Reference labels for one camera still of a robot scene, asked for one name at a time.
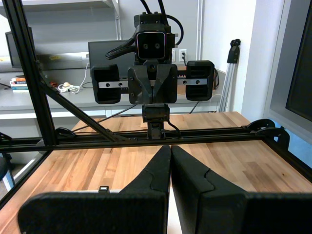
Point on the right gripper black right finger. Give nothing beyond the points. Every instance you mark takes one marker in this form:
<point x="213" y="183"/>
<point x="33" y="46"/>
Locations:
<point x="231" y="214"/>

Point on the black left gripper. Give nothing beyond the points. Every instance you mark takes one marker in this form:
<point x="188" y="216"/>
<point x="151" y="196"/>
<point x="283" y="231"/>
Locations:
<point x="107" y="84"/>

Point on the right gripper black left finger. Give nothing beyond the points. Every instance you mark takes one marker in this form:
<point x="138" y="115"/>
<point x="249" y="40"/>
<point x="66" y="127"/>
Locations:
<point x="97" y="214"/>

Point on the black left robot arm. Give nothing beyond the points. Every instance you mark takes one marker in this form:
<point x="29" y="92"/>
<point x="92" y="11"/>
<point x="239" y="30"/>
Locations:
<point x="156" y="113"/>

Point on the white plastic board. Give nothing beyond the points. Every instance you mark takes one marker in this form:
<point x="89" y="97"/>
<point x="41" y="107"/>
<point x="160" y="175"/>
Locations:
<point x="172" y="219"/>

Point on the dark computer monitor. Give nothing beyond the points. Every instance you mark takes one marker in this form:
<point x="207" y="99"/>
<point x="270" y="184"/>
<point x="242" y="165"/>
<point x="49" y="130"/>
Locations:
<point x="14" y="48"/>
<point x="102" y="48"/>

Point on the grey desk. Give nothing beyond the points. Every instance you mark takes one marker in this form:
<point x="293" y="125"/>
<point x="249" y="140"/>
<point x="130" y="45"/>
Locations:
<point x="73" y="102"/>

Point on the stack of books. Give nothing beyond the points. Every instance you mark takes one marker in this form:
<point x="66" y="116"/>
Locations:
<point x="19" y="85"/>

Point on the dark glass window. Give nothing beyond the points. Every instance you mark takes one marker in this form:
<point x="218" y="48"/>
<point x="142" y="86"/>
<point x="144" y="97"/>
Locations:
<point x="302" y="73"/>

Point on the white wall outlet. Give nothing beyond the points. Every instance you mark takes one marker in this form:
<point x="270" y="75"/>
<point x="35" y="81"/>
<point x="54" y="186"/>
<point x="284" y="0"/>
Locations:
<point x="182" y="54"/>

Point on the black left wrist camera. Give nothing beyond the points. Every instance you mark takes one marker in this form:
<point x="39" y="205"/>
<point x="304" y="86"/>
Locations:
<point x="151" y="36"/>

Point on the aluminium stand with black bracket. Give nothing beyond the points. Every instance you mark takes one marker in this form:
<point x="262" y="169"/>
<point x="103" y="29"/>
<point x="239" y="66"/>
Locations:
<point x="230" y="80"/>

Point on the white wall shelf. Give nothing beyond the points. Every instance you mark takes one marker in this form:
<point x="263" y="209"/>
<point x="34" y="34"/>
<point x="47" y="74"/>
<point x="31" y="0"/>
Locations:
<point x="73" y="5"/>

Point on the black metal frame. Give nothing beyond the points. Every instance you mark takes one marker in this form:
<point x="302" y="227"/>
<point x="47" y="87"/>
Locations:
<point x="24" y="73"/>

